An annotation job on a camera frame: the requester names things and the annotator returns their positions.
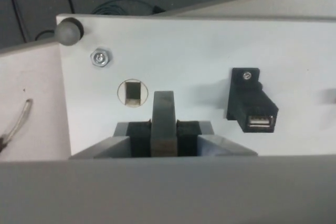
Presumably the white task board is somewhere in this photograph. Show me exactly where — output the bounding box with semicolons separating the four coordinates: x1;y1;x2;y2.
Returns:
55;13;336;162

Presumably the grey ball marker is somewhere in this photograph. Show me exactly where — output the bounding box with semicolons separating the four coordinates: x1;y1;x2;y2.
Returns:
54;17;85;47

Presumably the metal square peg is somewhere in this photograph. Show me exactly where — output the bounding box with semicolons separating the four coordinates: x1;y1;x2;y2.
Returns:
150;90;177;157

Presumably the coiled black cable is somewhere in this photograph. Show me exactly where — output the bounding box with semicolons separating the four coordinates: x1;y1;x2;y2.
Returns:
90;0;166;15

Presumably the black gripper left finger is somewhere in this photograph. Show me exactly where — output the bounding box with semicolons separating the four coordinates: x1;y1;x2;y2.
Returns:
68;121;153;159

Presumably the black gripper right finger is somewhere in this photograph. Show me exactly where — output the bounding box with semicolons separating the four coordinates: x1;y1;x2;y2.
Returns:
176;120;259;158

